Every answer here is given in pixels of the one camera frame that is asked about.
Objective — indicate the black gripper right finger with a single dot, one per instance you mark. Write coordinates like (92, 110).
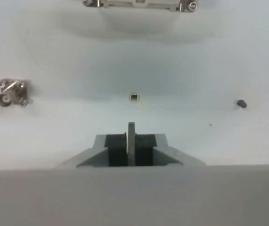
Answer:
(146, 150)

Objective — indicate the white task board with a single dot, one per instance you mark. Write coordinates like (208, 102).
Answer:
(134, 58)

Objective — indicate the metal square peg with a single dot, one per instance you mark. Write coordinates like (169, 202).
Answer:
(131, 146)

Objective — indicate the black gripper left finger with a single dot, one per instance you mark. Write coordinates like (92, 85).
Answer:
(115, 150)

